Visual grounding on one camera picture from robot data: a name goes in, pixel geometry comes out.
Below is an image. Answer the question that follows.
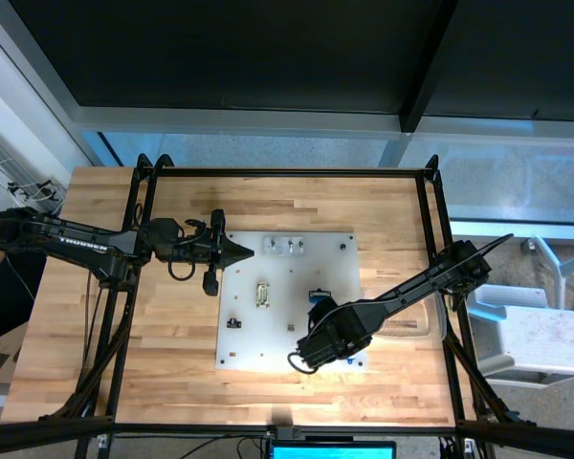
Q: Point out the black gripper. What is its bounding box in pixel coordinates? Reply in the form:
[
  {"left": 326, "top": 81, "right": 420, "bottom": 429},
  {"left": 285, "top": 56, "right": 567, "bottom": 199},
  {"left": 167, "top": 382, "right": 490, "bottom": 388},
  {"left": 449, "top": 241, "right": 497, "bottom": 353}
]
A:
[
  {"left": 190, "top": 208, "right": 255, "bottom": 297},
  {"left": 298, "top": 329, "right": 372, "bottom": 374}
]

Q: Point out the silver aluminium bar block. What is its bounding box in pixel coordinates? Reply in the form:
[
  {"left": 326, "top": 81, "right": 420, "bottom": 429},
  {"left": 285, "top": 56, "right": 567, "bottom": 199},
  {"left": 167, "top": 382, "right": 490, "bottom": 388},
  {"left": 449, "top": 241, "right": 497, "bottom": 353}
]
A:
[{"left": 262, "top": 235, "right": 306, "bottom": 258}]

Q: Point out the white plastic board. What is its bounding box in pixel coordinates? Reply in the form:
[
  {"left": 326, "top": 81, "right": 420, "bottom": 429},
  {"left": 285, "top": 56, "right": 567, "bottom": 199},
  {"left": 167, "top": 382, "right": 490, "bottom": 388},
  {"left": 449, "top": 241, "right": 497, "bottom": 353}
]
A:
[{"left": 213, "top": 230, "right": 367, "bottom": 373}]

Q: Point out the clear plastic tub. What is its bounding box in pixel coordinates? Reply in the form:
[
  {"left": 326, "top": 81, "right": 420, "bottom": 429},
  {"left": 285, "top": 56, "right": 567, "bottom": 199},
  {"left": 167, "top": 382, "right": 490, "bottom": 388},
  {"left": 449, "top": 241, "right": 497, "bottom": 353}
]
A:
[{"left": 362, "top": 285, "right": 447, "bottom": 342}]

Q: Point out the screen with blue edge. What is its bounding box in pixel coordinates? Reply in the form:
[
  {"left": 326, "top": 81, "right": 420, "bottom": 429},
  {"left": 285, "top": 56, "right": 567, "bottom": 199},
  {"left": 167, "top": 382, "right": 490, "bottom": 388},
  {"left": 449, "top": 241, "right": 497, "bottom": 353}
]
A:
[{"left": 267, "top": 440, "right": 397, "bottom": 459}]

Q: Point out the white plastic stool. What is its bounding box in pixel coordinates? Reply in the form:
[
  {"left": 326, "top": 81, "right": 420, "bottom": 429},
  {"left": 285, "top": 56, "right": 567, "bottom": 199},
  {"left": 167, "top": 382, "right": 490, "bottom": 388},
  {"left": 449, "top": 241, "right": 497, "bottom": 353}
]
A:
[{"left": 468, "top": 284, "right": 574, "bottom": 389}]

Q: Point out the brown cardboard sheet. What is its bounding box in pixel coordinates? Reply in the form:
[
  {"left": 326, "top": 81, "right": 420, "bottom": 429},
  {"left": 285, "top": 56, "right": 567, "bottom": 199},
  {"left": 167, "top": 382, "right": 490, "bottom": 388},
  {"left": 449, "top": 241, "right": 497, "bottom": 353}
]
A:
[{"left": 0, "top": 320, "right": 30, "bottom": 397}]

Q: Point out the black room column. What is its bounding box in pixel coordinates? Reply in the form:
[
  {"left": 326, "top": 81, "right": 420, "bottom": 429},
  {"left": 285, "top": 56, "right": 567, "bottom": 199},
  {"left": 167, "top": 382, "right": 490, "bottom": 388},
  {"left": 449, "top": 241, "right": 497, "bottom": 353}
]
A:
[{"left": 399, "top": 0, "right": 460, "bottom": 134}]

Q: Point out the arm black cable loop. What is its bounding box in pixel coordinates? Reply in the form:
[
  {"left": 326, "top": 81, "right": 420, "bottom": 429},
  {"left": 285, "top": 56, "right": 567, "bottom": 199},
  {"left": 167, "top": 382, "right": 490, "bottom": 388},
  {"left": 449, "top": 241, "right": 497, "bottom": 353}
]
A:
[
  {"left": 287, "top": 352, "right": 318, "bottom": 376},
  {"left": 166, "top": 251, "right": 196, "bottom": 282}
]

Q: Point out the black metal frame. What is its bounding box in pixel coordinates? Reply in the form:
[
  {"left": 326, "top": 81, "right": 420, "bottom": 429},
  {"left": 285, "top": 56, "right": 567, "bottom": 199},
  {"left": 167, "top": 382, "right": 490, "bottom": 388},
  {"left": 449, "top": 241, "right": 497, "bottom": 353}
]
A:
[{"left": 0, "top": 152, "right": 574, "bottom": 459}]

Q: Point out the black wall cable plug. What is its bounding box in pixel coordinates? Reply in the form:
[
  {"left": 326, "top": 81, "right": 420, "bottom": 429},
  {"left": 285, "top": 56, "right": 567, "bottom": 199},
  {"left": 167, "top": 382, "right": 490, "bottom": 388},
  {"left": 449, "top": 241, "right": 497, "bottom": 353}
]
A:
[{"left": 7, "top": 180, "right": 61, "bottom": 203}]

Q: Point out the grey metal chair frame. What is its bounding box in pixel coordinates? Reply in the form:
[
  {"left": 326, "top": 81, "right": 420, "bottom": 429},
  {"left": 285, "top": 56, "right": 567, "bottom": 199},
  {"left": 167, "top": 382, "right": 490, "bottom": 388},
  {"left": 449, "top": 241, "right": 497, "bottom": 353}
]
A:
[{"left": 520, "top": 234, "right": 574, "bottom": 310}]

